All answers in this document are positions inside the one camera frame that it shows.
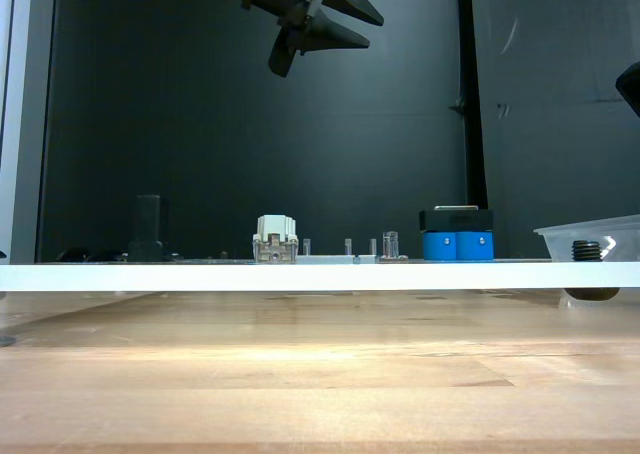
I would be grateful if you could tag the black block with pin socket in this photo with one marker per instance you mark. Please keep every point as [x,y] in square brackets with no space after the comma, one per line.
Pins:
[457,221]

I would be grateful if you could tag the clear plastic container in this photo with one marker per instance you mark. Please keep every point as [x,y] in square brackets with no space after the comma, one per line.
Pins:
[560,241]

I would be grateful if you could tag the short steel peg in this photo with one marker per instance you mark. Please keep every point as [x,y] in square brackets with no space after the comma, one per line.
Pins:
[307,246]
[348,246]
[372,247]

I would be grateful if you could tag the white task board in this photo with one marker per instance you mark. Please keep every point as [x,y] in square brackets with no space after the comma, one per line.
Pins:
[320,276]

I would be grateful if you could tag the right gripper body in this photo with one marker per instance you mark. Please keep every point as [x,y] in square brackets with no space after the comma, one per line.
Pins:
[631,89]

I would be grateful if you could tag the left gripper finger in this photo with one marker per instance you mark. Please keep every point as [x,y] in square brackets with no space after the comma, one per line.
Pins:
[350,1]
[335,34]

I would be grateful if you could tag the small clear steel fitting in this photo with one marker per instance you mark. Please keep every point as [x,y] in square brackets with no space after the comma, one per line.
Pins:
[391,246]

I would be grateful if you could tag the black frame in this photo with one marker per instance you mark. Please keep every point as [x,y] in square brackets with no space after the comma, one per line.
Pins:
[472,99]

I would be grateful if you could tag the black threaded stud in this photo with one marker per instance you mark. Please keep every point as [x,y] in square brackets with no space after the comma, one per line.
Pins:
[588,251]

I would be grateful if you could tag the blue socket block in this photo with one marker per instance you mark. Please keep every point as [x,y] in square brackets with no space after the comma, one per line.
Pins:
[439,246]
[475,246]

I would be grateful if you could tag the tall black block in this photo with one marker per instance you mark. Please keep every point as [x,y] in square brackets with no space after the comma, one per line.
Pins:
[148,229]

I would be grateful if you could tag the beige many-pin connector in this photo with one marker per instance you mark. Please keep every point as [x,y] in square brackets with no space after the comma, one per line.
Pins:
[274,236]

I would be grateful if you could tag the flat steel base plate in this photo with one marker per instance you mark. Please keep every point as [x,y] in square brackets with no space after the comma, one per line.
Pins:
[330,259]

